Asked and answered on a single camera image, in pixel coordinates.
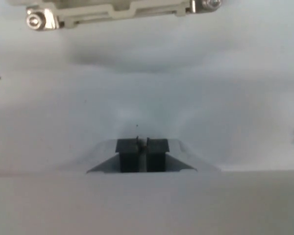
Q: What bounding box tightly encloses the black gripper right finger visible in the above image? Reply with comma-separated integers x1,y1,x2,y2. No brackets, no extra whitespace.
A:
146,138,221,173

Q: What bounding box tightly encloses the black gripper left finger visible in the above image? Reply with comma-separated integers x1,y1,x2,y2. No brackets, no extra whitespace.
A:
86,138,142,173

